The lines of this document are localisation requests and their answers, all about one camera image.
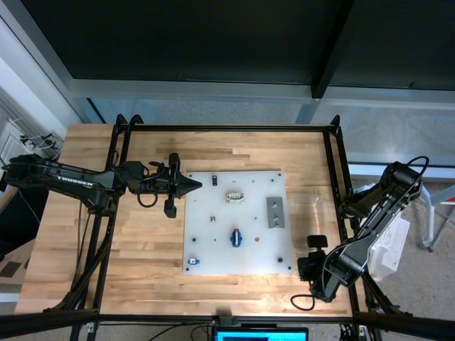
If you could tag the grey metal chair frame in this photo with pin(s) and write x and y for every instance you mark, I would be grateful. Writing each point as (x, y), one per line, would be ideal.
(431, 220)

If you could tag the blue rounded connector mount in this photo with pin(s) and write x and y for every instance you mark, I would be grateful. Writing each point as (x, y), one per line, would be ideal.
(241, 238)

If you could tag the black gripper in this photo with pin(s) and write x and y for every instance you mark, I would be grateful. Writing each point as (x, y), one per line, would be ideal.
(174, 184)
(318, 241)

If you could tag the small black table camera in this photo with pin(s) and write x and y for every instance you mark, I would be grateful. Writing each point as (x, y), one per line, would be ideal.
(224, 316)

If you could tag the blue square base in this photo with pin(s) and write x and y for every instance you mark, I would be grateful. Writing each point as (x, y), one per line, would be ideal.
(198, 262)

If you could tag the white plastic board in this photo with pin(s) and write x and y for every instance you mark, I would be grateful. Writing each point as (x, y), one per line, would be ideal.
(245, 261)

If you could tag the laptop screen with blue edge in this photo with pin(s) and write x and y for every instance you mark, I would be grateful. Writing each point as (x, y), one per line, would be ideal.
(259, 335)

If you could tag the clear plastic tub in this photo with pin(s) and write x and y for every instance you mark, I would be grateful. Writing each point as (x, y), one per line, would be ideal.
(313, 220)

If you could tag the black metal frame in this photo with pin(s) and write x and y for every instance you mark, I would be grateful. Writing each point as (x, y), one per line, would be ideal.
(227, 128)

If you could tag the white moulded packaging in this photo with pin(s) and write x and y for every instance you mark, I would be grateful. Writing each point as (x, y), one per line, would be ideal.
(391, 255)

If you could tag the white connector housing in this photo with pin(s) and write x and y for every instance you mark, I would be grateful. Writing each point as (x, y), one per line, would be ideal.
(235, 197)

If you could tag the black D-sub connector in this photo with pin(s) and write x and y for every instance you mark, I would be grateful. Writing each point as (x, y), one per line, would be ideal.
(235, 237)

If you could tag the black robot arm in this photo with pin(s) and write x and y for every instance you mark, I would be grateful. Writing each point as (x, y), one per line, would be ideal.
(384, 209)
(71, 179)

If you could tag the grey metal block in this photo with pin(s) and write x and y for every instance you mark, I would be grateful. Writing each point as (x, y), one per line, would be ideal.
(281, 220)

